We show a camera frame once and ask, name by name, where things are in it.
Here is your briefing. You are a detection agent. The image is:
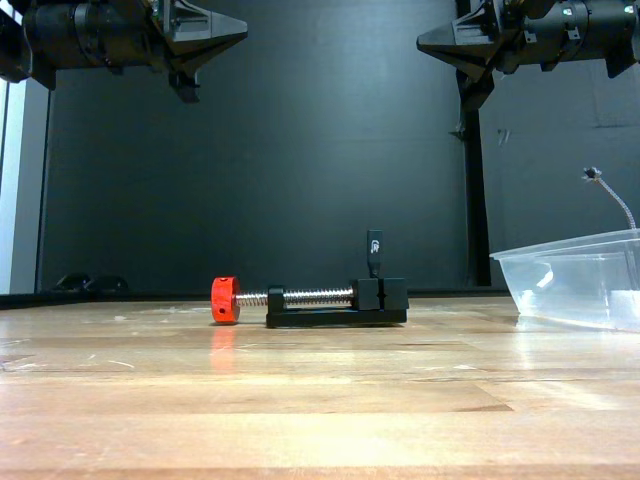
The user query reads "black clamp with red knob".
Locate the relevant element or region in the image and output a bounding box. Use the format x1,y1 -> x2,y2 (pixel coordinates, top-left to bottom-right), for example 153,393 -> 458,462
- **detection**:
209,276 -> 410,330

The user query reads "clear plastic tub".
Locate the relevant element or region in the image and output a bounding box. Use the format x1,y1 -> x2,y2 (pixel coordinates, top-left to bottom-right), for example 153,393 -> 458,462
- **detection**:
488,227 -> 640,335

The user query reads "USB-C connector with braided cable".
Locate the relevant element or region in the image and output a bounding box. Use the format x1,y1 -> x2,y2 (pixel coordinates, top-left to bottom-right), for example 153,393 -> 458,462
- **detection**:
581,166 -> 640,232

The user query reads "black vertical room post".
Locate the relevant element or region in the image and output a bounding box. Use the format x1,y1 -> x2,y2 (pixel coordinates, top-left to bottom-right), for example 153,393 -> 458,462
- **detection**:
452,69 -> 494,287

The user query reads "black USB-C socket adapter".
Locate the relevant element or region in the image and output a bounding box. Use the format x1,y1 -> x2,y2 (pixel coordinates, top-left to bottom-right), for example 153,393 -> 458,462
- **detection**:
366,229 -> 385,279

